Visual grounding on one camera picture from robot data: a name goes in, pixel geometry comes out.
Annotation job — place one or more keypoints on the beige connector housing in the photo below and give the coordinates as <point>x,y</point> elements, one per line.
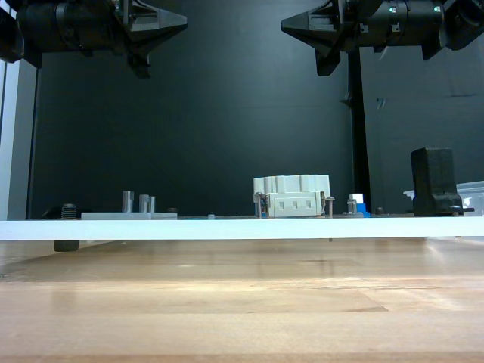
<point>295,196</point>

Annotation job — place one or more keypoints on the black wall pillar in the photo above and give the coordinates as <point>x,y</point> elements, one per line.
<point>357,132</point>

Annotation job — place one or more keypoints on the grey metal partition frame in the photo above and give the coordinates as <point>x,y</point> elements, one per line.
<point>19,151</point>

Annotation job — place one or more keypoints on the black rubber board foot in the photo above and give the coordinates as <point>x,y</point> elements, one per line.
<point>66,246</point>

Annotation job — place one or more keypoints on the silver connector mounting screw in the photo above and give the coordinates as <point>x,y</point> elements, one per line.
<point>259,194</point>
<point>330,206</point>

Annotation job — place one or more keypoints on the grey peg holder plate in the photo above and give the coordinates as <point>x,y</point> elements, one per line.
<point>113,215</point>

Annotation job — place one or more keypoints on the grey metal peg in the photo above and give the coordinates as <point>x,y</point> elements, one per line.
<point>152,205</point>
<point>128,202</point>
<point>144,204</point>

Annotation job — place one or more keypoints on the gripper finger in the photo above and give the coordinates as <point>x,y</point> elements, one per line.
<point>321,28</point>
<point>151,26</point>

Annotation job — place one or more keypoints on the blue and white socket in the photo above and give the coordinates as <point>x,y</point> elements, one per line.
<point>357,197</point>

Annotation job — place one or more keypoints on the tall black connector housing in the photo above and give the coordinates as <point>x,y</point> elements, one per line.
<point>433,177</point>

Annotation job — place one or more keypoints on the white task board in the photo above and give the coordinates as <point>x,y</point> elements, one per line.
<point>242,228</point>

